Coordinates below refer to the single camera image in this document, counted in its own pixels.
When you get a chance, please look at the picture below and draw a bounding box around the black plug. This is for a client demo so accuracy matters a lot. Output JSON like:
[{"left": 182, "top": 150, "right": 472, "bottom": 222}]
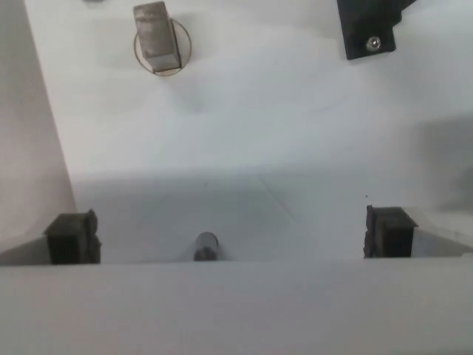
[{"left": 336, "top": 0, "right": 417, "bottom": 61}]

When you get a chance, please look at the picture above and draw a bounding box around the white task board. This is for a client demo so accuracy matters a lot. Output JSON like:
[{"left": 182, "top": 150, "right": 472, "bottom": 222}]
[{"left": 22, "top": 0, "right": 473, "bottom": 265}]

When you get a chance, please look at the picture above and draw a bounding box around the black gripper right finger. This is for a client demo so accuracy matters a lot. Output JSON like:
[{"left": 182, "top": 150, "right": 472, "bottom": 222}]
[{"left": 363, "top": 204, "right": 473, "bottom": 260}]

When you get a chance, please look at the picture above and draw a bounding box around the metal square peg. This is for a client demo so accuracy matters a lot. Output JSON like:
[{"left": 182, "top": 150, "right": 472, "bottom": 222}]
[{"left": 132, "top": 1, "right": 182, "bottom": 72}]

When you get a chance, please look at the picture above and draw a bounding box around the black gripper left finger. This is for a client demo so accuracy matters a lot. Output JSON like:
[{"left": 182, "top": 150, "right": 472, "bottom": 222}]
[{"left": 0, "top": 209, "right": 102, "bottom": 267}]

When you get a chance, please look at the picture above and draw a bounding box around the metal round peg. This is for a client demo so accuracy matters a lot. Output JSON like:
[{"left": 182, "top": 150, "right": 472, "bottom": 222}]
[{"left": 192, "top": 231, "right": 220, "bottom": 262}]

